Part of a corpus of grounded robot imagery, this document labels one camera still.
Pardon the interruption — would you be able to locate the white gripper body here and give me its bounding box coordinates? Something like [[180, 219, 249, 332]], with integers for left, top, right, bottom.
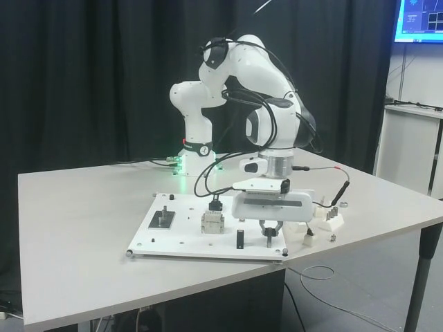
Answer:
[[230, 189, 314, 223]]

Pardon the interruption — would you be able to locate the white stepped peg holder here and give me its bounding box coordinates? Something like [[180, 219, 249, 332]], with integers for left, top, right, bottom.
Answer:
[[318, 211, 345, 231]]

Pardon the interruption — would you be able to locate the white task board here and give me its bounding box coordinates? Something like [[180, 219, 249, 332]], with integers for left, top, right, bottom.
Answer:
[[126, 192, 290, 266]]

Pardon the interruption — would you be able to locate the white cabinet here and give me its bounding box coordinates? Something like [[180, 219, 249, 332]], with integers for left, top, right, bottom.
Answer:
[[372, 102, 443, 201]]

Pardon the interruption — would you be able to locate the dark grey table leg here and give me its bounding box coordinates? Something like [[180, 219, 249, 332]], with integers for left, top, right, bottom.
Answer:
[[404, 226, 440, 332]]

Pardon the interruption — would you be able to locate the blue screen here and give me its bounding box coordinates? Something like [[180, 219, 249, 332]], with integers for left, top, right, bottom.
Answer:
[[393, 0, 443, 45]]

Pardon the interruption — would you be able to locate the black curtain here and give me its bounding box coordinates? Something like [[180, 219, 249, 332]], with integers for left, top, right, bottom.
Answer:
[[0, 0, 394, 177]]

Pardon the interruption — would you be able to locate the grey floor cable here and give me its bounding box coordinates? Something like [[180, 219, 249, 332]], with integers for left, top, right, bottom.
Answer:
[[298, 265, 337, 314]]

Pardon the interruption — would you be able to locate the thin black rod on wire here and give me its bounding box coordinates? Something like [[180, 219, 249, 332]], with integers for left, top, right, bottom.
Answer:
[[293, 165, 351, 205]]

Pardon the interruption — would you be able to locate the black floor cable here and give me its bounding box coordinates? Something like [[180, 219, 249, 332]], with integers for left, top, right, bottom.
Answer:
[[283, 280, 307, 332]]

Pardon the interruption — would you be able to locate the black base cable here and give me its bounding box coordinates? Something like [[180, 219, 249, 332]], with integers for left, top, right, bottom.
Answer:
[[117, 157, 181, 169]]

